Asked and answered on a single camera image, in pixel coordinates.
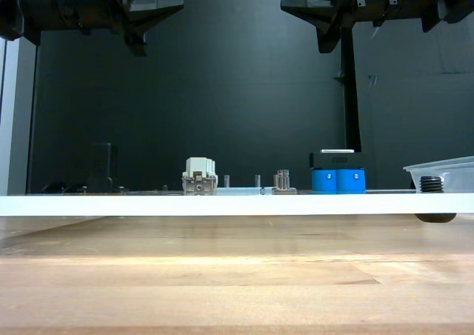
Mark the clear plastic tub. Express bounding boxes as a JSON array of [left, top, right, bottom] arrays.
[[402, 156, 474, 194]]

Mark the small metal socket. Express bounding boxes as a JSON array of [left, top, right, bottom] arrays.
[[272, 168, 297, 196]]

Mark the black set screw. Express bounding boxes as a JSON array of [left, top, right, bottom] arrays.
[[419, 176, 444, 194]]

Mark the aluminium block with posts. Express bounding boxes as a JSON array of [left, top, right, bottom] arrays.
[[216, 174, 264, 196]]

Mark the black wall post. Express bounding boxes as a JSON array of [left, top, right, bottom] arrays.
[[338, 25, 363, 153]]

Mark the beige connector housing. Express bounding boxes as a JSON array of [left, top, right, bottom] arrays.
[[181, 156, 218, 196]]

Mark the white task board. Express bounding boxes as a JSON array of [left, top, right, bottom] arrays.
[[0, 190, 474, 224]]

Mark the blue and black connector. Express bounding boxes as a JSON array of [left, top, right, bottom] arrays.
[[309, 148, 367, 194]]

